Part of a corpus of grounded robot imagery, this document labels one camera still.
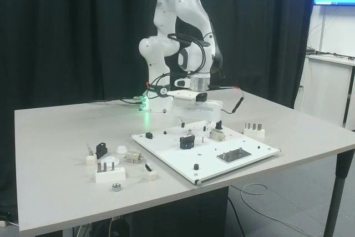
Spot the white large gear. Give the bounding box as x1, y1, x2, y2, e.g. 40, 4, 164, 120
100, 155, 121, 169

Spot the small white plug holder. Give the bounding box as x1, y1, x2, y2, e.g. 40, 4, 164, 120
85, 143, 97, 165

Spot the grey floor cable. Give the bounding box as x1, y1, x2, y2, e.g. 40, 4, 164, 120
230, 183, 333, 237

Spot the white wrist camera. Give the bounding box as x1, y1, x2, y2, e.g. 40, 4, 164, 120
167, 90, 209, 108

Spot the white holder with black plug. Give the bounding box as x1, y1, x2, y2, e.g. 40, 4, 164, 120
143, 163, 158, 180

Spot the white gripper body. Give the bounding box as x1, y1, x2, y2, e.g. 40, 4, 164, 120
171, 99, 224, 124

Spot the black table leg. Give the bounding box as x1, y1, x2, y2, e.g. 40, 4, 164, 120
323, 149, 351, 237

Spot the white task board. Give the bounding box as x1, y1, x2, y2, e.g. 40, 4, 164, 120
130, 124, 281, 186

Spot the white square peg holder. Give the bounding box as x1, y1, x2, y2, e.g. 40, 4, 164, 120
95, 166, 127, 184

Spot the black curtain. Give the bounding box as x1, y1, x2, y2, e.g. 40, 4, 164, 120
0, 0, 316, 217

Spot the white cabinet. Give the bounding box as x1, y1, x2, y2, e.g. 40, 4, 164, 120
293, 52, 355, 132

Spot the white round peg holder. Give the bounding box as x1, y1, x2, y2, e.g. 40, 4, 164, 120
243, 125, 267, 138

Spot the beige D-SUB plug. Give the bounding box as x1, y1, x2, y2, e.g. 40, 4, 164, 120
125, 151, 145, 163

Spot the black strap with round tag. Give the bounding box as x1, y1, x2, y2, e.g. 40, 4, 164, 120
146, 81, 170, 95

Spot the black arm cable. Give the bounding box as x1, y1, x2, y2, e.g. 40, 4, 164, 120
148, 0, 224, 80

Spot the black base cable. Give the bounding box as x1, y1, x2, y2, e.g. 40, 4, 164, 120
91, 95, 148, 108

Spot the thin black rod on wire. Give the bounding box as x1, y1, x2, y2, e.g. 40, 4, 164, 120
208, 84, 245, 115

